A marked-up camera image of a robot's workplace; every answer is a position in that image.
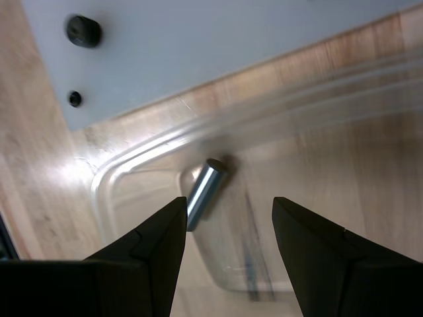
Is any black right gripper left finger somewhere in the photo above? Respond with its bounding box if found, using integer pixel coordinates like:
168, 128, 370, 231
0, 196, 188, 317

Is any silver metal cylinder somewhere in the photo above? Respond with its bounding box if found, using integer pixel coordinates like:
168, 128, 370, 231
185, 158, 231, 232

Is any small black screw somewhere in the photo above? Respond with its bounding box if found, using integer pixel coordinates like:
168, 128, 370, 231
67, 89, 84, 108

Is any white board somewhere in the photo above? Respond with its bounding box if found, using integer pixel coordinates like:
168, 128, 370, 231
21, 0, 423, 133

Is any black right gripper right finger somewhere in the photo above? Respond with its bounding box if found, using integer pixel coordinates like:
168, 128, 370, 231
272, 196, 423, 317

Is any clear plastic tub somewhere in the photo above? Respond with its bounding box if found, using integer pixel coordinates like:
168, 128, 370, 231
88, 42, 423, 302

